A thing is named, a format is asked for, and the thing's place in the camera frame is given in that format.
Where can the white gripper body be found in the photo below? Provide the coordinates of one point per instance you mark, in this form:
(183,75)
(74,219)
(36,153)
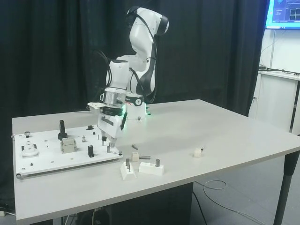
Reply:
(112,127)

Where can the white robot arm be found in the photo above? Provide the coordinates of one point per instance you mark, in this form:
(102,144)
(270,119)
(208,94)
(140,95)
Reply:
(140,35)

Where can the metal square peg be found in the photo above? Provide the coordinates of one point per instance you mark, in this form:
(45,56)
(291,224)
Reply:
(108,149)

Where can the wide white peg holder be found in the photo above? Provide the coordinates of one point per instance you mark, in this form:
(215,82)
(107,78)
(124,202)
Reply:
(150,170)

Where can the thick metal round peg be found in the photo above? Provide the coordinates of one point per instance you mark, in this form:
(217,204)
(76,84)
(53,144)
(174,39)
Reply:
(157,163)

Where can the small black plug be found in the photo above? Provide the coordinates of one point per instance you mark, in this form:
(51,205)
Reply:
(89,127)

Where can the metal bolt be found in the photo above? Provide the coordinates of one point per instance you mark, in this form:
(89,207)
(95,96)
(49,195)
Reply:
(134,146)

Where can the small white holder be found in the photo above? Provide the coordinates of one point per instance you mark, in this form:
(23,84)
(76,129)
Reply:
(135,156)

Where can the white task board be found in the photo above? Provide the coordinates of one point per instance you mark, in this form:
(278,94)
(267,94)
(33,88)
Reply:
(70,161)

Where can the black D-SUB plug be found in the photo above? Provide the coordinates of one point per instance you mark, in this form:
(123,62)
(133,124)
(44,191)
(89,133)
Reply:
(62,131)

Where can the white medium gear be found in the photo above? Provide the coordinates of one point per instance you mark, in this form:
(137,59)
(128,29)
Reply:
(30,147)

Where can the white large gear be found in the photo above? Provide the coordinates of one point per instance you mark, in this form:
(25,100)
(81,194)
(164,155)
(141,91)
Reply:
(30,154)

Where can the metal BNC plug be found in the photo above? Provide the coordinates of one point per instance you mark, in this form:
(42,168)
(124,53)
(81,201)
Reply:
(27,134)

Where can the white plug holder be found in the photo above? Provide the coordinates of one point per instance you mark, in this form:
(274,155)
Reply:
(197,153)

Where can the black curtain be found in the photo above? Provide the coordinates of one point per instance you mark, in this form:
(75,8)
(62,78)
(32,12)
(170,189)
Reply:
(58,47)

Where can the white cabinet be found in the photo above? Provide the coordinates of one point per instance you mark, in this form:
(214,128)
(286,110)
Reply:
(274,100)

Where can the black table leg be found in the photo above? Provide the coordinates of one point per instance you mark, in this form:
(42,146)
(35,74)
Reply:
(286,182)

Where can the blue screen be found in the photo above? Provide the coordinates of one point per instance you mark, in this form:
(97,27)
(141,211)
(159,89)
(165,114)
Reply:
(283,14)

